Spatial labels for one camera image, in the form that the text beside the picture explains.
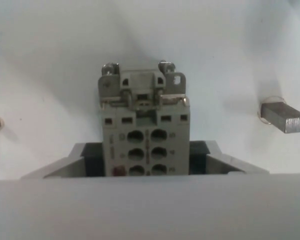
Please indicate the grey waterproof plug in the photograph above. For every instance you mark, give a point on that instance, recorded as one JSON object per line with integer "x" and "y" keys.
{"x": 145, "y": 120}

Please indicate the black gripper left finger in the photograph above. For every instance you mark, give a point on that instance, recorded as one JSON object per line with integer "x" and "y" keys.
{"x": 85, "y": 160}

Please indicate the large metal square peg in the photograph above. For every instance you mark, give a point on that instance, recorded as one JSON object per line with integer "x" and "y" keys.
{"x": 285, "y": 116}

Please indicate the white task board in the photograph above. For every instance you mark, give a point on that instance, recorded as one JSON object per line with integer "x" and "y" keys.
{"x": 65, "y": 50}

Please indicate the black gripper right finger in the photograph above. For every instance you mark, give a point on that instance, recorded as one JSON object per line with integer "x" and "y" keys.
{"x": 205, "y": 157}

